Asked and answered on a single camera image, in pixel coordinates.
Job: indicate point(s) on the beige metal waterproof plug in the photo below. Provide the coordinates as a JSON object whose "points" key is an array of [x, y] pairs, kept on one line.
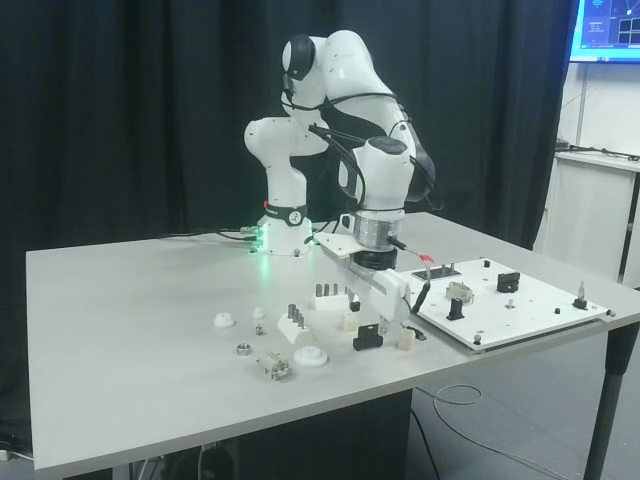
{"points": [[272, 367]]}

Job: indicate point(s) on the white medium gear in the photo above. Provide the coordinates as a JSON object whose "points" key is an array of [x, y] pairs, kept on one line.
{"points": [[224, 321]]}

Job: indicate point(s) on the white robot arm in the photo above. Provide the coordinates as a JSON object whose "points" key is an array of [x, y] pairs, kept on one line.
{"points": [[280, 200]]}

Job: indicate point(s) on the white small gear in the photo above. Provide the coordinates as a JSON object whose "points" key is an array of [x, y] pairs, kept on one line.
{"points": [[257, 313]]}

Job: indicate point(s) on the white large gear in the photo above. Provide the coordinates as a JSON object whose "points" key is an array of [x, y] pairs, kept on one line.
{"points": [[310, 357]]}

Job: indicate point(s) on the black curtain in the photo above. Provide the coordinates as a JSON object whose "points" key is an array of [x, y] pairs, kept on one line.
{"points": [[125, 100]]}

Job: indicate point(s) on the blue screen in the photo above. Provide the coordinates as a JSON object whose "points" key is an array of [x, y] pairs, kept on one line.
{"points": [[607, 30]]}

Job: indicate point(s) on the white square peg holder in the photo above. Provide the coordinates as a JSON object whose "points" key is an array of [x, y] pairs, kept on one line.
{"points": [[327, 302]]}

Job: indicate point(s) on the white cabinet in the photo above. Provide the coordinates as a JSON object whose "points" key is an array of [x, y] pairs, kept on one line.
{"points": [[590, 215]]}

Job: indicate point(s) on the metal hex bolt nut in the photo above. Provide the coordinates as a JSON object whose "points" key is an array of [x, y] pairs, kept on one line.
{"points": [[243, 350]]}

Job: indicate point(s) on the white task board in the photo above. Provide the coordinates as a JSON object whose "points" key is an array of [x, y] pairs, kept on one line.
{"points": [[525, 310]]}

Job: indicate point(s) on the dark table leg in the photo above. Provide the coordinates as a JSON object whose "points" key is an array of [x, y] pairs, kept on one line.
{"points": [[607, 410]]}

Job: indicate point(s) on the white cube plug holder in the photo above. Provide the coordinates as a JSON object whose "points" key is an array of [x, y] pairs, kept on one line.
{"points": [[406, 341], [350, 322]]}

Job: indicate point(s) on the metal round peg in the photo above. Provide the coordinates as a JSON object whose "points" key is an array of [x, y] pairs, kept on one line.
{"points": [[290, 309], [302, 322], [297, 316]]}

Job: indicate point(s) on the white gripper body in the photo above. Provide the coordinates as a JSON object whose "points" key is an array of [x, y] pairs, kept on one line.
{"points": [[385, 295]]}

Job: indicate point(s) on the black D-SUB plug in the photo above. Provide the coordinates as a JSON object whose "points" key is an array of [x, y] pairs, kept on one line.
{"points": [[368, 340]]}

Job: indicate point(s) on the black USB plug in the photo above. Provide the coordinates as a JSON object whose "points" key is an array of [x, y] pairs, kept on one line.
{"points": [[419, 335]]}

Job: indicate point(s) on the white round peg holder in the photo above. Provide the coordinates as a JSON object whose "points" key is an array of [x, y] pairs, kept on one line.
{"points": [[292, 332]]}

